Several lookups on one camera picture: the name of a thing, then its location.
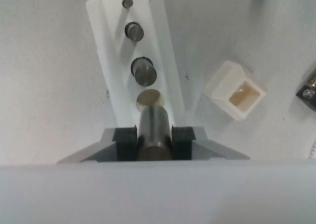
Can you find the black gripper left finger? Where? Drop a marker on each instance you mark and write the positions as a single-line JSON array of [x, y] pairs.
[[123, 145]]

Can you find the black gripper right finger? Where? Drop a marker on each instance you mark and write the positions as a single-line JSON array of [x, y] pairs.
[[182, 145]]

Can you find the large metal round peg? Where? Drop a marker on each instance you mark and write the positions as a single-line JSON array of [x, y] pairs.
[[154, 130]]

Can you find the thick metal round peg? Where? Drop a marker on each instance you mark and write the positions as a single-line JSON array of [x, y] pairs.
[[145, 73]]

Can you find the white round peg holder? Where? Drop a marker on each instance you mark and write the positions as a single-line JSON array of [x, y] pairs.
[[111, 60]]

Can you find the medium metal round peg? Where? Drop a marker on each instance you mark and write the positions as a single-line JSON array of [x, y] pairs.
[[135, 32]]

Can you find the small metal round peg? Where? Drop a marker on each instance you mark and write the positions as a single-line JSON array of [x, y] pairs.
[[127, 3]]

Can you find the small white cube holder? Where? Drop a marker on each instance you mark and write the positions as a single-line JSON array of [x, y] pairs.
[[222, 85]]

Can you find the black D-SUB plug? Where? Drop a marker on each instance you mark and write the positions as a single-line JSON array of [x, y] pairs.
[[308, 93]]

